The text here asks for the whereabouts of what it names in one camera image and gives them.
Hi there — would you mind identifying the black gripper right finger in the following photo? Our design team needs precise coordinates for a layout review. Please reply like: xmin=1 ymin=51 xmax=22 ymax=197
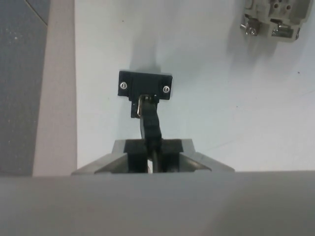
xmin=159 ymin=139 xmax=236 ymax=173

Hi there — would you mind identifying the black USB plug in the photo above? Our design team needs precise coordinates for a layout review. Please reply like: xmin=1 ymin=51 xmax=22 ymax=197
xmin=136 ymin=94 xmax=163 ymax=173

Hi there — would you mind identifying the white task board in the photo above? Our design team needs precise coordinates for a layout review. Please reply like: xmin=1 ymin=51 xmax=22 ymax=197
xmin=73 ymin=0 xmax=315 ymax=173

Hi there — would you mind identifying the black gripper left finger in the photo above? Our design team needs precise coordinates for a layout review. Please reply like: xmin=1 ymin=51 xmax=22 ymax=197
xmin=70 ymin=139 xmax=149 ymax=176

